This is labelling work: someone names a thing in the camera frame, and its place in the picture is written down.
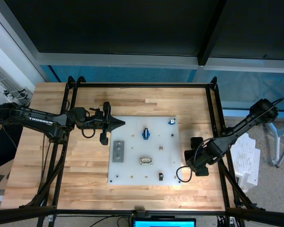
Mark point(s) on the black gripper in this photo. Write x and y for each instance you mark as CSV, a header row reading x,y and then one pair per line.
x,y
106,121
201,171

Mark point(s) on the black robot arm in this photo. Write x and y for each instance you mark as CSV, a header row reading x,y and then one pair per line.
x,y
241,127
41,120

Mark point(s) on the blue connector holder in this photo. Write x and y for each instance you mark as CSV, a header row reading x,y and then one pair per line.
x,y
145,138

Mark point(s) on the black plastic connector housing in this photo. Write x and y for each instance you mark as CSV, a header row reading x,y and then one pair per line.
x,y
161,177

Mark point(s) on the grey connector socket base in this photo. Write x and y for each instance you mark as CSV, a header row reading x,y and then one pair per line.
x,y
146,161

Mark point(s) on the small blue white connector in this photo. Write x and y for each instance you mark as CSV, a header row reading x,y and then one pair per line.
x,y
171,123

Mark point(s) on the grey metal plate with pegs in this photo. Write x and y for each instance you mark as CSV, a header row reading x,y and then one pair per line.
x,y
116,158

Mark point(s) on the white foam block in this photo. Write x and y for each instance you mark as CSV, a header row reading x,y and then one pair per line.
x,y
246,160

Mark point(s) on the white task board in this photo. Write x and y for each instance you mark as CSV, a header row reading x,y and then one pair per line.
x,y
132,165

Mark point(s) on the blue laptop screen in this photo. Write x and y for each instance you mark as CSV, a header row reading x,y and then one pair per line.
x,y
163,223

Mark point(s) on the grey metal stand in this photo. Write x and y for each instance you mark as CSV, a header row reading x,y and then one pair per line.
x,y
277,149

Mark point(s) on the cardboard box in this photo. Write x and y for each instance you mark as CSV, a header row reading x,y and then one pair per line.
x,y
4,168

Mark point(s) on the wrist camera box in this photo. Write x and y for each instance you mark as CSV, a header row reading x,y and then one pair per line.
x,y
189,158

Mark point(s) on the black aluminium frame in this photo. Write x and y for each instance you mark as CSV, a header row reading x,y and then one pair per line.
x,y
142,85

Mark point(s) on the black table level camera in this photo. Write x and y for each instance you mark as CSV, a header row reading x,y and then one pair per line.
x,y
140,212

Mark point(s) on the black wall pillar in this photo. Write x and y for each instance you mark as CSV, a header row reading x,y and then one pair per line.
x,y
210,35

